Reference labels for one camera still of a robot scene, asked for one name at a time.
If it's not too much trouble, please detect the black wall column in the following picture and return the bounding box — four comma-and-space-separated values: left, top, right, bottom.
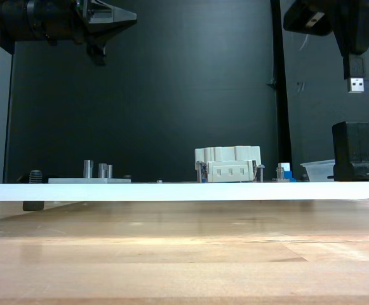
265, 0, 292, 180

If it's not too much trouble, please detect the black USB connector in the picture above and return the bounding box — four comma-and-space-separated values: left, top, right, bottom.
342, 53, 368, 95

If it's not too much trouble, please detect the white task board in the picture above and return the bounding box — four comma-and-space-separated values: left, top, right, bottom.
0, 182, 369, 202

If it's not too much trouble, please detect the blue white connector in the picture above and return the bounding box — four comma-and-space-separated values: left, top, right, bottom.
280, 162, 293, 183

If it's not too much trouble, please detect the black USB socket holder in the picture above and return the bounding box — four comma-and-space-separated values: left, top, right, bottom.
326, 121, 369, 183

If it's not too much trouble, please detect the clear plastic tub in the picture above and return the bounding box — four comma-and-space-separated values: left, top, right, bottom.
297, 158, 369, 183

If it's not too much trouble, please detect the beige multi-pin connector housing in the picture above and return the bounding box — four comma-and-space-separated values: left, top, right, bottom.
194, 145, 262, 184

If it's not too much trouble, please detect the grey metal plate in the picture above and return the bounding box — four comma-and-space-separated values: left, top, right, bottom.
48, 177, 132, 185

